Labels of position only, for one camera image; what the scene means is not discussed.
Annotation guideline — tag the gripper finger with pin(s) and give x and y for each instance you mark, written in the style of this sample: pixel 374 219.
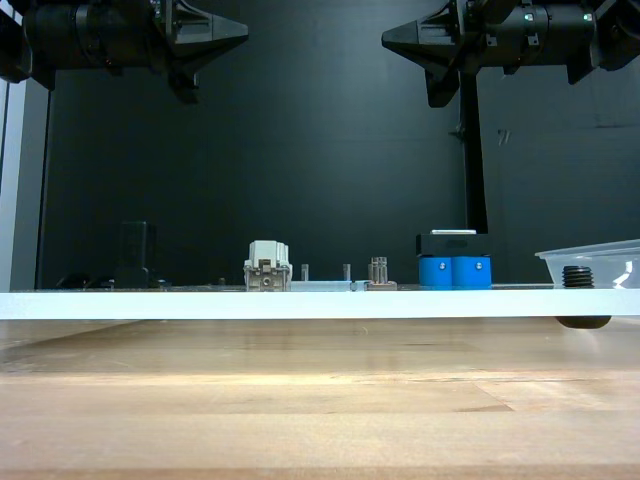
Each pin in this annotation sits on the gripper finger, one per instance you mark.
pixel 227 31
pixel 195 55
pixel 435 59
pixel 405 37

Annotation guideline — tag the clear plastic tub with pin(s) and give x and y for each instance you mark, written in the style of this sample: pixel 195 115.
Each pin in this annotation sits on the clear plastic tub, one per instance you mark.
pixel 590 250

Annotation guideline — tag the small black connector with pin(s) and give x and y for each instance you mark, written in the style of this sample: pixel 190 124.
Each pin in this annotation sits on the small black connector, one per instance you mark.
pixel 132 250

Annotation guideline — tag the beige connector housing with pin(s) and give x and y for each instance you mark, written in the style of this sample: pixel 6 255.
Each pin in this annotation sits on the beige connector housing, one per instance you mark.
pixel 267 255

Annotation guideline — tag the blue and black D-sub connector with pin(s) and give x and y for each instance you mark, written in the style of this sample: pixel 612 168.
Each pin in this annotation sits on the blue and black D-sub connector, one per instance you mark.
pixel 452 272

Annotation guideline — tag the small metal connector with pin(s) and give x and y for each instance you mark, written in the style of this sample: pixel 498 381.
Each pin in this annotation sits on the small metal connector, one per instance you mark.
pixel 380 272

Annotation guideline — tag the black threaded screw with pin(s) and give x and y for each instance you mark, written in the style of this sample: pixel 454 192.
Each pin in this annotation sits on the black threaded screw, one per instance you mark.
pixel 576 277

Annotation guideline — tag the clear acrylic socket block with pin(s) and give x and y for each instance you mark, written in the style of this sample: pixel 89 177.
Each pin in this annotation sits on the clear acrylic socket block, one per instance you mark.
pixel 320 286

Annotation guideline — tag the white task board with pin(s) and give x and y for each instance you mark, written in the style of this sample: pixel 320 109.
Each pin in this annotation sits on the white task board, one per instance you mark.
pixel 300 305

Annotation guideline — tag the black rubber board foot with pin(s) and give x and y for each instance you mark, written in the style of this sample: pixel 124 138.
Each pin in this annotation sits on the black rubber board foot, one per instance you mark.
pixel 582 322

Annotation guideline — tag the black wall post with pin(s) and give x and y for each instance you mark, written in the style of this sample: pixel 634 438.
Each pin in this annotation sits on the black wall post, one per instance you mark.
pixel 472 175

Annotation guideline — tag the grey metal wall frame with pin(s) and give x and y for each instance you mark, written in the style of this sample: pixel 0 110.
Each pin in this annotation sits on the grey metal wall frame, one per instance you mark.
pixel 27 200

